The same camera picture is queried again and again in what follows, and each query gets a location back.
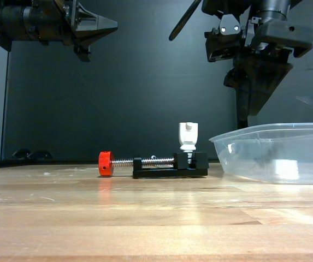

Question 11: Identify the white power plug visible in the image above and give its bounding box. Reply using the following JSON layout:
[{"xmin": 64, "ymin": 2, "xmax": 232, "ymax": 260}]
[{"xmin": 178, "ymin": 122, "xmax": 199, "ymax": 146}]

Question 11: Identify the clear plastic tub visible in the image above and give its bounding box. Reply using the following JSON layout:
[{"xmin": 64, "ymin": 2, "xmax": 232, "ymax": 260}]
[{"xmin": 209, "ymin": 122, "xmax": 313, "ymax": 186}]

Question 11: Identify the white cube adapter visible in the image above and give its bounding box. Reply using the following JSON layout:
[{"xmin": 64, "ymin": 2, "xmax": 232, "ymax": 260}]
[{"xmin": 271, "ymin": 159, "xmax": 299, "ymax": 180}]

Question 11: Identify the black vise with red knob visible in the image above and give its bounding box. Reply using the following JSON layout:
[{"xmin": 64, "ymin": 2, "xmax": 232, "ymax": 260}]
[{"xmin": 98, "ymin": 151, "xmax": 209, "ymax": 180}]

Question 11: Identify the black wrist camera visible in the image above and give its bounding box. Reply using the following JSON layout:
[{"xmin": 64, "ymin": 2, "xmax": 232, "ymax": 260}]
[{"xmin": 204, "ymin": 26, "xmax": 244, "ymax": 63}]

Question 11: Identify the black plug with cord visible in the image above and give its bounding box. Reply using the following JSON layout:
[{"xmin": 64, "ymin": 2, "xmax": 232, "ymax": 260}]
[{"xmin": 254, "ymin": 146, "xmax": 279, "ymax": 166}]

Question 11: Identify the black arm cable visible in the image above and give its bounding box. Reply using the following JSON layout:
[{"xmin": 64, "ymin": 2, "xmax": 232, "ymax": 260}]
[{"xmin": 168, "ymin": 0, "xmax": 203, "ymax": 41}]

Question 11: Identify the black aluminium frame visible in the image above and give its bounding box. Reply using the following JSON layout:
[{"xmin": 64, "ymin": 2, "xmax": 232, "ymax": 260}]
[{"xmin": 0, "ymin": 148, "xmax": 224, "ymax": 170}]

